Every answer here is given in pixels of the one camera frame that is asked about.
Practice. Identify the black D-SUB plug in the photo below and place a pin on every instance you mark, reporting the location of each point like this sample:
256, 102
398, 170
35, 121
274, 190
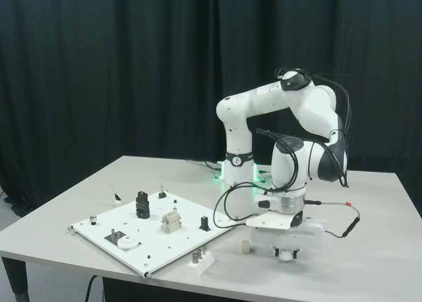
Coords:
141, 206

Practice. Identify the small beige holder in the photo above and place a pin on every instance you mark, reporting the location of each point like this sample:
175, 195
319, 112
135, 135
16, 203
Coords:
244, 246

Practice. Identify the dark table leg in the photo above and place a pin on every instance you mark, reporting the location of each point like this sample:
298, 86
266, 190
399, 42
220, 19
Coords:
16, 279

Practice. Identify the flat white mounting plate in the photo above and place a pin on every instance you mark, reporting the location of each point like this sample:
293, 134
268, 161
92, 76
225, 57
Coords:
270, 222

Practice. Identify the large metal round peg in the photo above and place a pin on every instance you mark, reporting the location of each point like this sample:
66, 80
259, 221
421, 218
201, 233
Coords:
194, 259

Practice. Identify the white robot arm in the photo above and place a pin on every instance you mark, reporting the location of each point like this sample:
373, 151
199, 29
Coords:
250, 97

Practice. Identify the small white plug holder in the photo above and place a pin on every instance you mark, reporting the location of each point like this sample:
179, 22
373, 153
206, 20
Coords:
116, 202

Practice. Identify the white task board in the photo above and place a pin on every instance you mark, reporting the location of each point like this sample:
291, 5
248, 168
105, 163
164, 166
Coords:
155, 246

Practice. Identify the black Ethernet plug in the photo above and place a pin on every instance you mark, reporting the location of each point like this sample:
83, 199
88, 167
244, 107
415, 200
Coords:
115, 196

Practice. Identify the black curtain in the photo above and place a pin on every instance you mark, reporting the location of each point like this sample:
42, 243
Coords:
99, 51

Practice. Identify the medium metal round peg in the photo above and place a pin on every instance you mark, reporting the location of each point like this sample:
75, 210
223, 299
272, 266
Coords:
199, 255

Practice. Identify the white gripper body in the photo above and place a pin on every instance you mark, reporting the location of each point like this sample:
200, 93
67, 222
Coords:
310, 236

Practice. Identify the white large gear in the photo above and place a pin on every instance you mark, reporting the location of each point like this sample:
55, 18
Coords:
128, 244

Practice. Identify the white medium gear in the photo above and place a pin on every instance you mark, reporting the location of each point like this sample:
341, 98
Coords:
285, 256

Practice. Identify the black cabinet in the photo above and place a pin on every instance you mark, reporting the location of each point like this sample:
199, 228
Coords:
148, 293

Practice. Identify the white round peg holder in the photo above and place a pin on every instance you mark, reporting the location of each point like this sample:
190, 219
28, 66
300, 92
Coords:
198, 269

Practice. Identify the small metal round peg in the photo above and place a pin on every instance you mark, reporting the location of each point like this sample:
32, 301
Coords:
204, 251

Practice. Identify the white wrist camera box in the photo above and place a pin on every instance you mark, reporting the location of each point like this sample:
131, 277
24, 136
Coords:
268, 203

